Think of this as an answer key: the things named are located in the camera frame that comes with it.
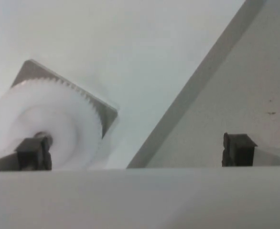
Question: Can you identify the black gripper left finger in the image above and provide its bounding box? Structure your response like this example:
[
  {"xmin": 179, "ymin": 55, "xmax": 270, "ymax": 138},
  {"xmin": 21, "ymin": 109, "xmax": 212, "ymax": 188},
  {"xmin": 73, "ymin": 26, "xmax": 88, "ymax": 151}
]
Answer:
[{"xmin": 0, "ymin": 135, "xmax": 53, "ymax": 172}]

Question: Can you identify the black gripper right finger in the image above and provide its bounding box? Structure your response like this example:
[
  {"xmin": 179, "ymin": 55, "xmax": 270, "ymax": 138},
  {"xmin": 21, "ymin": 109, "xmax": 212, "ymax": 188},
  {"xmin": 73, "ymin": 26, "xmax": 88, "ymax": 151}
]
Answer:
[{"xmin": 222, "ymin": 132, "xmax": 280, "ymax": 168}]

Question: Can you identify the white large gear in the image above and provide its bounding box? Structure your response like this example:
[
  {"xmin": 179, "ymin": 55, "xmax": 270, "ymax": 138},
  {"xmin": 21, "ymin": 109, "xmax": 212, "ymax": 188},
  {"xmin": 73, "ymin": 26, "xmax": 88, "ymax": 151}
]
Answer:
[{"xmin": 0, "ymin": 78, "xmax": 103, "ymax": 171}]

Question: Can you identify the white task board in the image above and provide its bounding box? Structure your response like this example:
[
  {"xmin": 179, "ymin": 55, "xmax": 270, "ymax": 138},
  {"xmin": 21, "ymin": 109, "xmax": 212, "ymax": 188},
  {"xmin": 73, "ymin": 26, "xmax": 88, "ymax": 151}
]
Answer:
[{"xmin": 0, "ymin": 0, "xmax": 248, "ymax": 170}]

